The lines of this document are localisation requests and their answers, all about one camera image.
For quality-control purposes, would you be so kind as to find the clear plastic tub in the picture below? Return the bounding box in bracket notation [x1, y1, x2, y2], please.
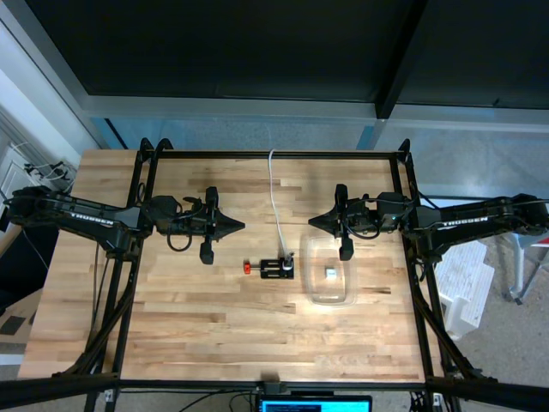
[302, 233, 359, 308]

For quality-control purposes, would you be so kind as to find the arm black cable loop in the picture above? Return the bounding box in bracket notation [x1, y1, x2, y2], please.
[166, 222, 193, 252]
[344, 222, 381, 240]

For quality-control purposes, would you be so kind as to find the brown cardboard box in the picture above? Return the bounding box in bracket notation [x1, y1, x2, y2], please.
[0, 287, 44, 344]

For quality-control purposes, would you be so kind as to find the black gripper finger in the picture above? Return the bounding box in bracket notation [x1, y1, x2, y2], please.
[307, 221, 339, 239]
[216, 224, 246, 242]
[307, 204, 338, 223]
[216, 209, 246, 226]

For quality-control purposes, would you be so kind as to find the black metal frame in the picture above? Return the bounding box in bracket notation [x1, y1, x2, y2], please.
[0, 136, 549, 412]

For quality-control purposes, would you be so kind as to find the white foam block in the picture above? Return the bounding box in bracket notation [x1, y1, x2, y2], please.
[435, 242, 494, 342]

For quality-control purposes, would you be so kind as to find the black and white cable bundle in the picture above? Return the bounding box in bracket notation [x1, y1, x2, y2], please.
[21, 161, 72, 186]

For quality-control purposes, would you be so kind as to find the white extension cord with receptacle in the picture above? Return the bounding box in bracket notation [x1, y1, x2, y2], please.
[268, 148, 298, 271]

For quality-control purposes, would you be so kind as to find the grey metal chair frame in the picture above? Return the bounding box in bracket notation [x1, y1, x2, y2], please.
[501, 222, 549, 306]

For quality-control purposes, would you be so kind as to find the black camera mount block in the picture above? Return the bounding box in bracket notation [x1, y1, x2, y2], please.
[262, 373, 287, 394]

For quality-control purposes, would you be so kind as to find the black clamp with red knob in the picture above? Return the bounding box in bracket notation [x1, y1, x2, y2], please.
[243, 256, 297, 281]

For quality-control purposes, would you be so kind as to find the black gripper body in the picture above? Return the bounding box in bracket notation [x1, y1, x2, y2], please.
[335, 184, 378, 262]
[183, 186, 220, 265]

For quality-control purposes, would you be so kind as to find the laptop screen with blue edge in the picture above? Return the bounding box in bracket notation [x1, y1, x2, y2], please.
[256, 394, 373, 412]

